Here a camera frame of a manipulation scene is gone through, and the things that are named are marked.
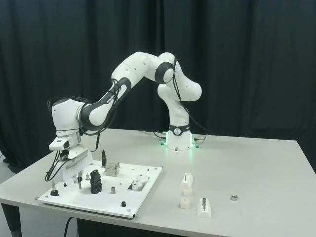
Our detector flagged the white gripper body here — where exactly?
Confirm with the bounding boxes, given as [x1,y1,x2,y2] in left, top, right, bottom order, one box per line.
[60,151,93,182]

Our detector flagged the long white peg holder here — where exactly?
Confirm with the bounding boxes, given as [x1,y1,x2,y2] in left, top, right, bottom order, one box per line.
[181,173,194,191]

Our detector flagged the stepped white peg holder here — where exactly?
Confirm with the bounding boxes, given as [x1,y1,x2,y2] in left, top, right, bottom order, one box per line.
[197,197,213,219]

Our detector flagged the black D-SUB plug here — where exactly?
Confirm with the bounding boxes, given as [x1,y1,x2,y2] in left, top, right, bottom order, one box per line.
[89,169,103,195]

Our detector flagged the white task board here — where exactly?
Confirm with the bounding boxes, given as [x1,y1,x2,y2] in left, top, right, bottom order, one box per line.
[35,159,165,219]

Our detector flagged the metal bolt with black base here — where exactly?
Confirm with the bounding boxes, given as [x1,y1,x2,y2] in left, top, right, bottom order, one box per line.
[50,179,59,197]

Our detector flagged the white box with dark window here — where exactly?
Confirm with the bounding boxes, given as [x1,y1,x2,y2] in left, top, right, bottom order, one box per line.
[48,136,73,152]

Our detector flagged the black box under table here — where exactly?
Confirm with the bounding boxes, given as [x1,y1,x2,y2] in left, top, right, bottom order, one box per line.
[77,218,191,237]

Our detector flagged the black table leg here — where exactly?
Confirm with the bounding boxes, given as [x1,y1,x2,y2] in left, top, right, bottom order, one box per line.
[0,202,20,237]

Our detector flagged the black curtain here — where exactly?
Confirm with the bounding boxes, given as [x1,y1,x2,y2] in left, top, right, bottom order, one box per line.
[0,0,316,165]

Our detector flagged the flat white mount plate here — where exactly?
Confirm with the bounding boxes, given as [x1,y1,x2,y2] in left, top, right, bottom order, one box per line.
[67,146,86,159]

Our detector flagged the black camera cable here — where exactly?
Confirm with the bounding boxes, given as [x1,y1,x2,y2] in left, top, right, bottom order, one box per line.
[44,150,66,183]

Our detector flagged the thin black rod on wire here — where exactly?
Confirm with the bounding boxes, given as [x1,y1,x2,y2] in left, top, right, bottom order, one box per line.
[95,134,107,167]

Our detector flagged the black cable under table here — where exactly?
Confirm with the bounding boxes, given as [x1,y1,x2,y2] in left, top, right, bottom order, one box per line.
[65,216,76,237]

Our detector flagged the black base cable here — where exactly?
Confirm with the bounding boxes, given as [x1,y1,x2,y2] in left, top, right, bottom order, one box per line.
[139,129,166,139]
[193,133,209,143]

